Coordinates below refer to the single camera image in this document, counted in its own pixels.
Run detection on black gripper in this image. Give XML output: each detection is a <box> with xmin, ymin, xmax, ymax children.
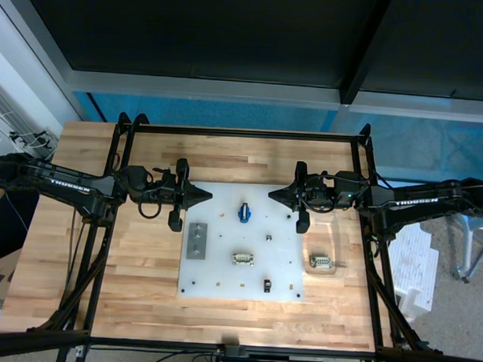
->
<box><xmin>151</xmin><ymin>157</ymin><xmax>216</xmax><ymax>233</ymax></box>
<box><xmin>266</xmin><ymin>160</ymin><xmax>314</xmax><ymax>235</ymax></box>

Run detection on beige HAN10E connector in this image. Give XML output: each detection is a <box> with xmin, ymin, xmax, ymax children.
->
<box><xmin>308</xmin><ymin>254</ymin><xmax>331</xmax><ymax>271</ymax></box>

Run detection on mounted beige connector base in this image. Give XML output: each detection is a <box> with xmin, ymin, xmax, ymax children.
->
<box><xmin>231</xmin><ymin>251</ymin><xmax>258</xmax><ymax>269</ymax></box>

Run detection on blue clamp with plug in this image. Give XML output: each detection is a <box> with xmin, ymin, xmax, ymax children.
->
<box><xmin>235</xmin><ymin>202</ymin><xmax>254</xmax><ymax>225</ymax></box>

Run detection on grey metal block with pegs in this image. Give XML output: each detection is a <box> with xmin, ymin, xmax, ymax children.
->
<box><xmin>185</xmin><ymin>221</ymin><xmax>210</xmax><ymax>261</ymax></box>

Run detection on clear plastic tub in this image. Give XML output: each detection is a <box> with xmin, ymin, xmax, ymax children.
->
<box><xmin>300</xmin><ymin>212</ymin><xmax>352</xmax><ymax>281</ymax></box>

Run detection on white task board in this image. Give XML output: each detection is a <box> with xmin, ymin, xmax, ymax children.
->
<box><xmin>175</xmin><ymin>181</ymin><xmax>309</xmax><ymax>304</ymax></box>

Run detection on white foam block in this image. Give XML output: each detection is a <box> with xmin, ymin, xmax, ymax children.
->
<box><xmin>383</xmin><ymin>225</ymin><xmax>441</xmax><ymax>324</ymax></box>

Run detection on cardboard box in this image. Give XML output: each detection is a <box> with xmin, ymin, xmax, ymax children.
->
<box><xmin>0</xmin><ymin>245</ymin><xmax>23</xmax><ymax>300</ymax></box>

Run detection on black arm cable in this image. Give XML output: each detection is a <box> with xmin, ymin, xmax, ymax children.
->
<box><xmin>303</xmin><ymin>171</ymin><xmax>341</xmax><ymax>213</ymax></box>
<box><xmin>136</xmin><ymin>191</ymin><xmax>165</xmax><ymax>221</ymax></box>

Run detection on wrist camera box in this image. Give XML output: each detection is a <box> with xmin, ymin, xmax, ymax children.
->
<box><xmin>310</xmin><ymin>174</ymin><xmax>338</xmax><ymax>212</ymax></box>

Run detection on black table frame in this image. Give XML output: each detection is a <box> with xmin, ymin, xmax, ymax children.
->
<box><xmin>0</xmin><ymin>106</ymin><xmax>483</xmax><ymax>362</ymax></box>

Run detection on black table-level camera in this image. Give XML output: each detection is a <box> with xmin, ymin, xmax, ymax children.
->
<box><xmin>222</xmin><ymin>334</ymin><xmax>247</xmax><ymax>357</ymax></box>

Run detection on black and white cables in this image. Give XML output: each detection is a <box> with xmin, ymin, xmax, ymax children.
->
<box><xmin>6</xmin><ymin>127</ymin><xmax>57</xmax><ymax>151</ymax></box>

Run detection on silver metal chair frame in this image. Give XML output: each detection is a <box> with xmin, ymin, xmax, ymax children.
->
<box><xmin>443</xmin><ymin>215</ymin><xmax>483</xmax><ymax>285</ymax></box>

